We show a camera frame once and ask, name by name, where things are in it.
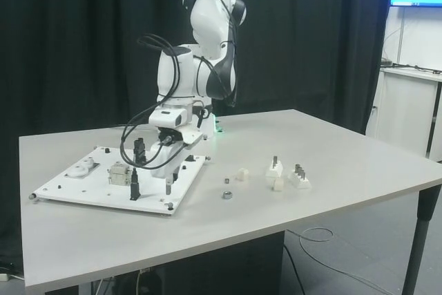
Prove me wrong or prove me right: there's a black floor cable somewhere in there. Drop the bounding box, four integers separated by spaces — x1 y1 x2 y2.
282 243 302 295

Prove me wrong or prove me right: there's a white square peg holder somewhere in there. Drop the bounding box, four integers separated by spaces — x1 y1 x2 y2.
265 162 285 179

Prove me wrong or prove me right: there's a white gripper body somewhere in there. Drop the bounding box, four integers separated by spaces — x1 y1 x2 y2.
150 142 190 180

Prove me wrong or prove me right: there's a black table leg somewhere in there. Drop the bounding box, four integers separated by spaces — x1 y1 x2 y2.
403 182 438 295

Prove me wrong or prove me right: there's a white task board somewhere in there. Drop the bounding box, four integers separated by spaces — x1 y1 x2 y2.
30 145 208 218

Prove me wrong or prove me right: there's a black curtain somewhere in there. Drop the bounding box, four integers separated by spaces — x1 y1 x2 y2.
0 0 398 270

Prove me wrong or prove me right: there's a white cabinet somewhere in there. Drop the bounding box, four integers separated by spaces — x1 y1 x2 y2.
365 66 442 164

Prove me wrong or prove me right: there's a white round peg holder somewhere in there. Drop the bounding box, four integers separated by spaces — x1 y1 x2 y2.
287 169 312 191

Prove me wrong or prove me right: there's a black slim plug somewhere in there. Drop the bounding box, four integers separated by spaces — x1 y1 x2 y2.
128 167 141 202

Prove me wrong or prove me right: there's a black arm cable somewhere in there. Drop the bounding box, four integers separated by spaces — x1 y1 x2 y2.
119 0 241 170

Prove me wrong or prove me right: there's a grey floor cable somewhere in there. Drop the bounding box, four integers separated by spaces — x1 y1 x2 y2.
298 227 442 295

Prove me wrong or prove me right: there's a white large gear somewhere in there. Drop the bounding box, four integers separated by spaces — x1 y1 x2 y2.
66 166 90 180

